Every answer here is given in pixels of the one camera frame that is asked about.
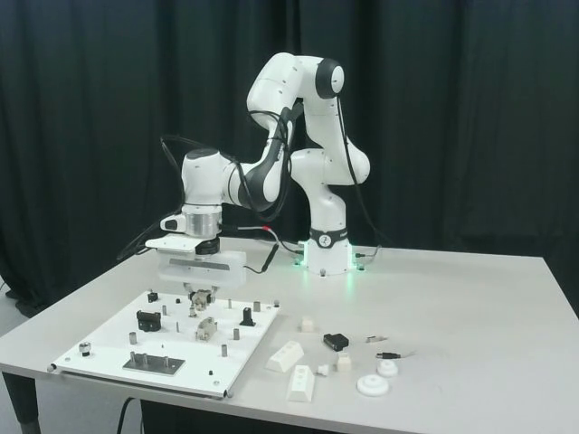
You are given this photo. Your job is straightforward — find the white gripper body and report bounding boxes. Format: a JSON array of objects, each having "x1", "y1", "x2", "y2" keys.
[{"x1": 157, "y1": 250, "x2": 248, "y2": 287}]

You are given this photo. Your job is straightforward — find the white wedge holder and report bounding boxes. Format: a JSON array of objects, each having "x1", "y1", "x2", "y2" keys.
[
  {"x1": 287, "y1": 364, "x2": 318, "y2": 402},
  {"x1": 266, "y1": 341, "x2": 305, "y2": 374}
]

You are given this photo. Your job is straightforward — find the white task board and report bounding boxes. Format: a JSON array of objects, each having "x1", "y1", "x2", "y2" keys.
[{"x1": 48, "y1": 288, "x2": 281, "y2": 401}]

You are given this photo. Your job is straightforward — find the white large gear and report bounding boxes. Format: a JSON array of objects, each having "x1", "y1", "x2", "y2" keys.
[{"x1": 356, "y1": 374, "x2": 389, "y2": 397}]

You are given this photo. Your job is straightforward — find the dark table leg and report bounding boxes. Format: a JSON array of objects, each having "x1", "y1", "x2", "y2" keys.
[{"x1": 0, "y1": 370, "x2": 37, "y2": 434}]

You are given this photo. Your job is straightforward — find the black curtain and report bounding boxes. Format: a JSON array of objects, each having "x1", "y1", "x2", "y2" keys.
[{"x1": 0, "y1": 0, "x2": 579, "y2": 313}]

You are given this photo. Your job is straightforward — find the flat white mount plate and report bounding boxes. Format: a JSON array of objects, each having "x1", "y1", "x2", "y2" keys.
[{"x1": 145, "y1": 236, "x2": 222, "y2": 255}]

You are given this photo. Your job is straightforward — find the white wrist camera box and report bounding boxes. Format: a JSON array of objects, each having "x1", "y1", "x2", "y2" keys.
[{"x1": 160, "y1": 214, "x2": 187, "y2": 235}]

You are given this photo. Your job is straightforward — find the thin black rod on wire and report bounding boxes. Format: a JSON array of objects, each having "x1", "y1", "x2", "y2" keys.
[{"x1": 243, "y1": 224, "x2": 281, "y2": 275}]

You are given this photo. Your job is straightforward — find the black wrist cable bundle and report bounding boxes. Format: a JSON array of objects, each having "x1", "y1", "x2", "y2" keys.
[{"x1": 117, "y1": 133, "x2": 299, "y2": 261}]

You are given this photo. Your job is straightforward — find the black floor cable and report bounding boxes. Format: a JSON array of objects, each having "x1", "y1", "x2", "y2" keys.
[{"x1": 118, "y1": 396, "x2": 142, "y2": 434}]

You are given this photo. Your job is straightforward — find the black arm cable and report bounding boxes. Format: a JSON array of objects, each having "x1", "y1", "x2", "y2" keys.
[{"x1": 336, "y1": 80, "x2": 384, "y2": 263}]

